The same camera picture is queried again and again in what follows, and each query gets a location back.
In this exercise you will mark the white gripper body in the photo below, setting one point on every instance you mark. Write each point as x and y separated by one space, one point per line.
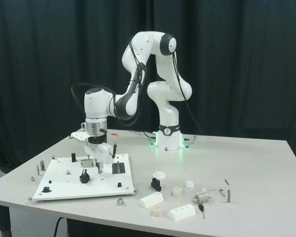
101 151

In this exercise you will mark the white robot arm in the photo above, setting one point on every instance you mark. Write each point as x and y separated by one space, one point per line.
162 108

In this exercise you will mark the metal square peg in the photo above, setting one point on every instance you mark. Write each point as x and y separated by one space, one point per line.
42 168

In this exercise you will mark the long white peg holder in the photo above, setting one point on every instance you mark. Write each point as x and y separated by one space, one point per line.
182 212
151 200

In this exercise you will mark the small white round-top holder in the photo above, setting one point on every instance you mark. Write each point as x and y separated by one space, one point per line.
176 191

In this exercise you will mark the black D-SUB plug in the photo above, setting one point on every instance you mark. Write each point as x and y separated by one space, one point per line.
84 177

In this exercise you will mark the black upright plug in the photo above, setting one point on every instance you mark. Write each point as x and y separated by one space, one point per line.
73 157

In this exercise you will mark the flat white mounting plate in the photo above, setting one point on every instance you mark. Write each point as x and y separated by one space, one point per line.
79 136

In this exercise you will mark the small silver metal nut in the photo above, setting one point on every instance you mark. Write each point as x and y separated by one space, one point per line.
119 202

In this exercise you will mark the white task board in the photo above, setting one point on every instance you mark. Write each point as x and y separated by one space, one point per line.
64 191

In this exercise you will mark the black connector plug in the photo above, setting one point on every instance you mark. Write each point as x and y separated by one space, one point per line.
156 184

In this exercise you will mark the white large gear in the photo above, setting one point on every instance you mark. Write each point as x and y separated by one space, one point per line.
159 175

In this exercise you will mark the metal BNC plug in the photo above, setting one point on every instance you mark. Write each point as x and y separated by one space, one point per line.
32 178

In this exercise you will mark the small white cube holder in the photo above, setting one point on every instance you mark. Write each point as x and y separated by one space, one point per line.
157 211

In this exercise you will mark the white medium gear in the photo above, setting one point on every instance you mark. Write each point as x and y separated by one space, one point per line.
189 184

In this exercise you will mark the silver metal connector plug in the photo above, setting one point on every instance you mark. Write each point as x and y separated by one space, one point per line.
199 198

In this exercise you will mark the white small gear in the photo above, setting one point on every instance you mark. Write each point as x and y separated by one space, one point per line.
203 189

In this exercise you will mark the black table leg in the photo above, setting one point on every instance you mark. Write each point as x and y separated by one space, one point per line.
1 222

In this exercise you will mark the black curtain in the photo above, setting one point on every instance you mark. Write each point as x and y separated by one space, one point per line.
27 61

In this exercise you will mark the small metal bolt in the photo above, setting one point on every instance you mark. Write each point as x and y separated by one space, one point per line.
221 192

